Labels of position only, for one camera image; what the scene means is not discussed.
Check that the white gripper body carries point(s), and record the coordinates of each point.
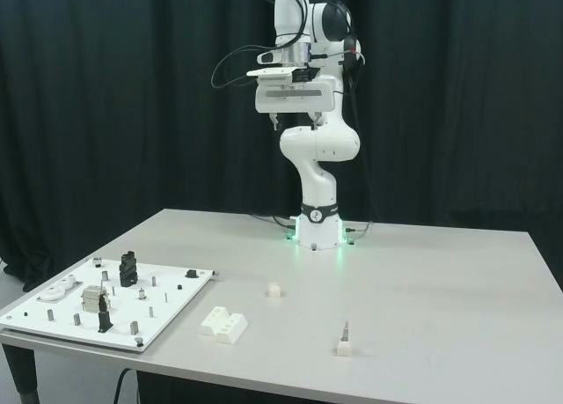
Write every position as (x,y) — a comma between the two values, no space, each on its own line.
(294,102)

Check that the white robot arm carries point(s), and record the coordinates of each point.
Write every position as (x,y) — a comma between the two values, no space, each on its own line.
(316,175)

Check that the black D-SUB plug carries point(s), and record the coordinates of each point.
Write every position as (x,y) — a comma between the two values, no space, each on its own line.
(128,269)

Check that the flat white mounting plate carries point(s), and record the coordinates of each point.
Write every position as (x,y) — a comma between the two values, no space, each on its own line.
(270,73)

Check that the thin black rod red tag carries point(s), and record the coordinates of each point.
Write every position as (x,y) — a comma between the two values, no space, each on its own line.
(334,55)

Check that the black curtain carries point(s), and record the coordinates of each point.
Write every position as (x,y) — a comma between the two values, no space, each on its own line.
(132,113)

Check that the small white cube holder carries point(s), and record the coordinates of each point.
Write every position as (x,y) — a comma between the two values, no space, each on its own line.
(274,289)

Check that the black waterproof plug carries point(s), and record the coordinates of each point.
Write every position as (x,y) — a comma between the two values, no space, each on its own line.
(191,273)

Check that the white task board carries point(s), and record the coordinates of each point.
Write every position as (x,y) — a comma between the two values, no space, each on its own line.
(167,298)

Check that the stepped white holder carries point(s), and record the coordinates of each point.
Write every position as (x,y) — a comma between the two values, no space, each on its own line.
(223,325)

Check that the thin metal peg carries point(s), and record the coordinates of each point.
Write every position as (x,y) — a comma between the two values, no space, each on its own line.
(345,331)

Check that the metal BNC plug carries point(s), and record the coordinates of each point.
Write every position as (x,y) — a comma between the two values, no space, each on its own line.
(142,294)

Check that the small white peg holder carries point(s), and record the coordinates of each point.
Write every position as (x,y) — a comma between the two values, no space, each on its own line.
(344,349)

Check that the large metal round peg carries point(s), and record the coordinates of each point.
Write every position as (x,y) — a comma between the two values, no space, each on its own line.
(134,327)

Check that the white medium gear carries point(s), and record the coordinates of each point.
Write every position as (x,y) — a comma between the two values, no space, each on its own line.
(67,283)

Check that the small metal square peg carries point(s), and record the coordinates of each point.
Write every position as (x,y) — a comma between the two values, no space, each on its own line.
(77,320)

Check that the white large gear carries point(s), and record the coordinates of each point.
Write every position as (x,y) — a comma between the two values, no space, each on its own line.
(50,294)

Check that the large metal square peg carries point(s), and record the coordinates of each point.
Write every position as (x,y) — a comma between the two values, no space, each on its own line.
(49,314)

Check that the black table leg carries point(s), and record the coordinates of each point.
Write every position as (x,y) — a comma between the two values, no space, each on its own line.
(17,377)

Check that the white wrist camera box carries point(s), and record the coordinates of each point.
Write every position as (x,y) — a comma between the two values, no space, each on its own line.
(268,57)

